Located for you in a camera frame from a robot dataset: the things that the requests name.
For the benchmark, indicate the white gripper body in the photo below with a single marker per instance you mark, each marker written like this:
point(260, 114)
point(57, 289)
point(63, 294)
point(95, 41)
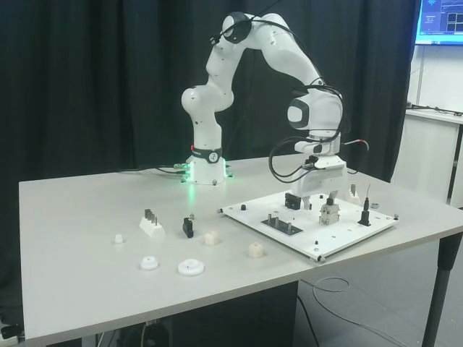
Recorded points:
point(320, 180)

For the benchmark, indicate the grey metal waterproof plug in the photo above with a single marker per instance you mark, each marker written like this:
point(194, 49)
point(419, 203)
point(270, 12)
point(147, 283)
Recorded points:
point(330, 210)

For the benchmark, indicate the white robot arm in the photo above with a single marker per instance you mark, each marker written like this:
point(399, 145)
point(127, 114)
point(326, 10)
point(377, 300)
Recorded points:
point(206, 144)

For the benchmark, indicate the white round peg holder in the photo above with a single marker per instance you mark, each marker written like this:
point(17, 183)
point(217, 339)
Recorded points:
point(354, 197)

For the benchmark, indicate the large metal round peg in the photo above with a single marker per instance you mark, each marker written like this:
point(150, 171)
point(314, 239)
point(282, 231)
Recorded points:
point(353, 187)

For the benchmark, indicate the black USB plug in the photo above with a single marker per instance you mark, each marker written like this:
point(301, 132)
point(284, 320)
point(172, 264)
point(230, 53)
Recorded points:
point(365, 207)

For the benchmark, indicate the white task board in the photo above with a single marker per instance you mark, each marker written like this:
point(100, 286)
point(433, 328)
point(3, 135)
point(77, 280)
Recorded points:
point(343, 235)

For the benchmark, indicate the small metal nut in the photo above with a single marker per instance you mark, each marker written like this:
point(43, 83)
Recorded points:
point(375, 206)

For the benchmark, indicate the small white plug holder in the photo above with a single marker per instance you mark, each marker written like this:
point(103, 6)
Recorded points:
point(256, 250)
point(213, 239)

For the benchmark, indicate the white cabinet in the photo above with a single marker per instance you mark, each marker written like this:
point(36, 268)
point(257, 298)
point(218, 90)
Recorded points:
point(427, 152)

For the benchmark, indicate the metal BNC plug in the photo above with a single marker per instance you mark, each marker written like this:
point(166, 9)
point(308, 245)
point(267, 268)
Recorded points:
point(192, 217)

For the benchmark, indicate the black D-SUB plug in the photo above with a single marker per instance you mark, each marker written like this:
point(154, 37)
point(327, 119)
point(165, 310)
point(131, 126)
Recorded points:
point(187, 229)

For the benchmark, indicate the white large gear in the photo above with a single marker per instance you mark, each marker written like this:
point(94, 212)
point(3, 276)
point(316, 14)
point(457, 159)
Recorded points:
point(191, 269)

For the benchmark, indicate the black table leg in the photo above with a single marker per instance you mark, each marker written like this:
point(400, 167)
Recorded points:
point(443, 274)

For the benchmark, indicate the black box under table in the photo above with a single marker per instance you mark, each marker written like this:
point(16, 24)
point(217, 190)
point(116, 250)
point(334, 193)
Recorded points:
point(235, 318)

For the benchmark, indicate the white square peg holder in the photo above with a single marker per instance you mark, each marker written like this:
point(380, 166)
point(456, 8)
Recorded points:
point(153, 229)

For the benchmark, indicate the large metal square peg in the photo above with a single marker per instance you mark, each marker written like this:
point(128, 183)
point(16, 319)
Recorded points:
point(148, 214)

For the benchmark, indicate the white medium gear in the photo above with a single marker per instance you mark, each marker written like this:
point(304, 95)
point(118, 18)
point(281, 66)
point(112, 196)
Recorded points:
point(149, 264)

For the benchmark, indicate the white small gear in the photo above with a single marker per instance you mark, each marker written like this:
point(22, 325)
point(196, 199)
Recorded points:
point(118, 239)

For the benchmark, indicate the blue screen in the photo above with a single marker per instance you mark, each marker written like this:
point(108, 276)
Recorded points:
point(441, 21)

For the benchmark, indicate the black curtain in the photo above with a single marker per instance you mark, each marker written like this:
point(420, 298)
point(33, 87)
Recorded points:
point(90, 72)

